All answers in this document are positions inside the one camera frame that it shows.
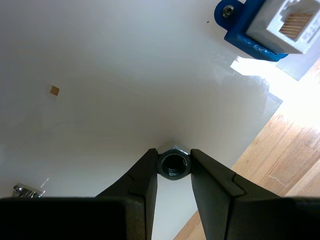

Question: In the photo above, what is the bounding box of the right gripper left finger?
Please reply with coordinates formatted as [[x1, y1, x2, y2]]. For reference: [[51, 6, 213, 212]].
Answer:
[[0, 148, 159, 240]]

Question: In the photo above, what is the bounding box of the white RJ45 socket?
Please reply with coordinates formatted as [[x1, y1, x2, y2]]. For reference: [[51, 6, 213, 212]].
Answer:
[[246, 0, 320, 55]]

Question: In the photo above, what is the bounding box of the silver metal connector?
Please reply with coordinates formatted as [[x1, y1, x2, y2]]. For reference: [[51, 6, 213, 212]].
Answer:
[[12, 183, 46, 199]]

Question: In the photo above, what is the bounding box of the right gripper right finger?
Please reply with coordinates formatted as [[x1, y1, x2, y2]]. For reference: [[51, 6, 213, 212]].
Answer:
[[190, 148, 320, 240]]

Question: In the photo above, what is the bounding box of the silver mount screw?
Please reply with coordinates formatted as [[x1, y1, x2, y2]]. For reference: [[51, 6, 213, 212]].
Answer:
[[222, 4, 235, 18]]

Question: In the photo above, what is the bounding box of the white board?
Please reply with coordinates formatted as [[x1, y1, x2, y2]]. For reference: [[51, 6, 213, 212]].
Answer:
[[0, 0, 284, 240]]

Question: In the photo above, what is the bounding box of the blue socket mount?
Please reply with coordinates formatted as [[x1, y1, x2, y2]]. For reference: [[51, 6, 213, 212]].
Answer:
[[214, 0, 289, 63]]

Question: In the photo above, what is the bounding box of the silver M12 hex nut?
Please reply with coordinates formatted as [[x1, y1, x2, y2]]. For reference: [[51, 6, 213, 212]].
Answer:
[[156, 144, 192, 181]]

